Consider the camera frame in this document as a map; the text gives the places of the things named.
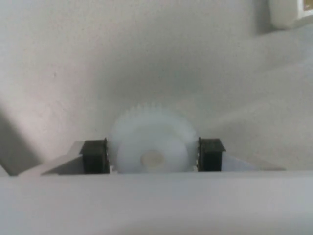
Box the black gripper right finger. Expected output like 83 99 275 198
197 137 287 172

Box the white three-hole holder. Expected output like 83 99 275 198
267 0 313 27

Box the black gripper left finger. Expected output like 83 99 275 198
40 138 110 176

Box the white medium gear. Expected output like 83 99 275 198
109 102 199 175

